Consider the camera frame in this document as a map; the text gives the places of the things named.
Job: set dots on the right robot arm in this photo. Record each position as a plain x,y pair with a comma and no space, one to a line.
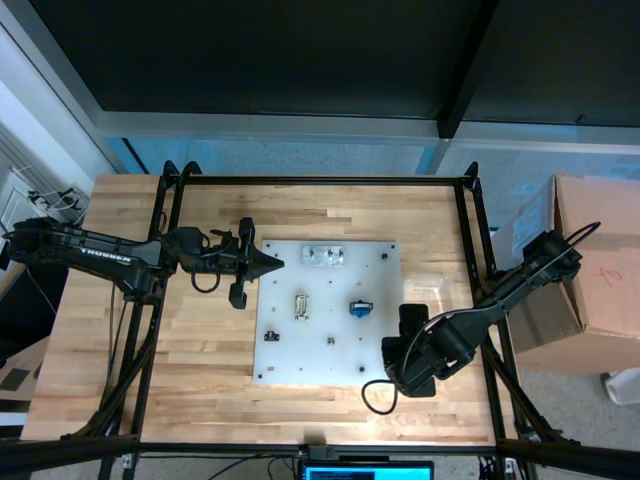
500,299

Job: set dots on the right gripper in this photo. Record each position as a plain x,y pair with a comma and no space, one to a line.
407,361

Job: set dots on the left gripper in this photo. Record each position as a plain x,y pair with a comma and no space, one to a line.
243,235

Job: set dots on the blue screen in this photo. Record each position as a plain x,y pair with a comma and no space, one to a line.
365,472

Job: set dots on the black frame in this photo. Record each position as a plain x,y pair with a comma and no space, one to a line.
225,446

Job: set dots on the clear plastic container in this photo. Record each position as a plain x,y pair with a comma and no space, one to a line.
425,285

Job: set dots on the small black block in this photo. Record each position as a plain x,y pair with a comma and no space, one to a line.
271,336

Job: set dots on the blue socket block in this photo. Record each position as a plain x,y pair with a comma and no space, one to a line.
359,313

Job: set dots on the beige many-pin connector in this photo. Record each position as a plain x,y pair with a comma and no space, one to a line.
301,306

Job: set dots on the cardboard box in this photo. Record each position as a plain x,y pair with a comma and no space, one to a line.
600,300

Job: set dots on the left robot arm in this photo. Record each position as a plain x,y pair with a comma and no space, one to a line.
100,256

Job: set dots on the white task board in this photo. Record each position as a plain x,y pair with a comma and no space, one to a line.
310,360

